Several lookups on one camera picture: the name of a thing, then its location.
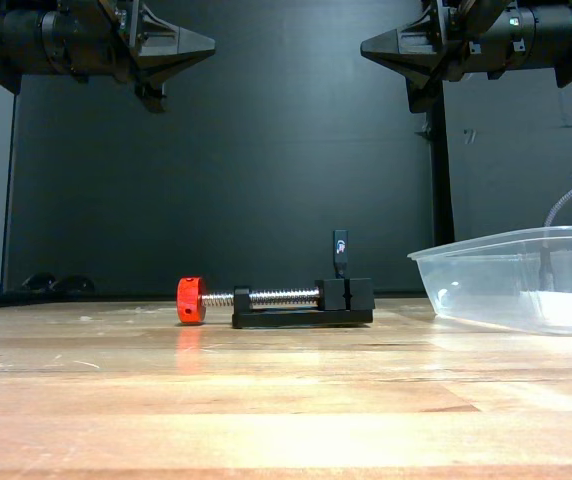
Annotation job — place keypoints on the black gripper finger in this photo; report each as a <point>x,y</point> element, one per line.
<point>423,67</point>
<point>158,67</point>
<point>171,42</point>
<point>406,42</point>

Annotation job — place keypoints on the black USB-C socket adapter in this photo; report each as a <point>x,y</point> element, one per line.
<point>341,250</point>

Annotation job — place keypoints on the clear plastic tub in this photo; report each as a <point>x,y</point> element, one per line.
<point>466,290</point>

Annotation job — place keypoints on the white foam block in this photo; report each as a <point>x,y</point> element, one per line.
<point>556,307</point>

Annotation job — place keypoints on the black vise with orange knob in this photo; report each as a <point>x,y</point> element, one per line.
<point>346,297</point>

